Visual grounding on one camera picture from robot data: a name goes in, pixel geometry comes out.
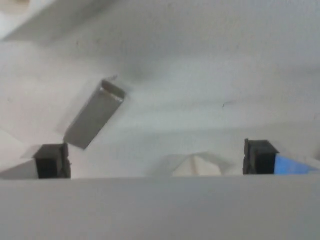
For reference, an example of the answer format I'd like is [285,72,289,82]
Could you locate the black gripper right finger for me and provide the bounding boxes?
[242,138,320,176]

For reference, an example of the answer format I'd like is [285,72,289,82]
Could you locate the white task board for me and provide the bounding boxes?
[0,0,60,43]

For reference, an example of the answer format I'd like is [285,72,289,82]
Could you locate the metal square peg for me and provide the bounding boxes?
[63,78,127,151]

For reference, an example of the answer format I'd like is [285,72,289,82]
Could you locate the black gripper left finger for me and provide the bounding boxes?
[0,142,73,180]

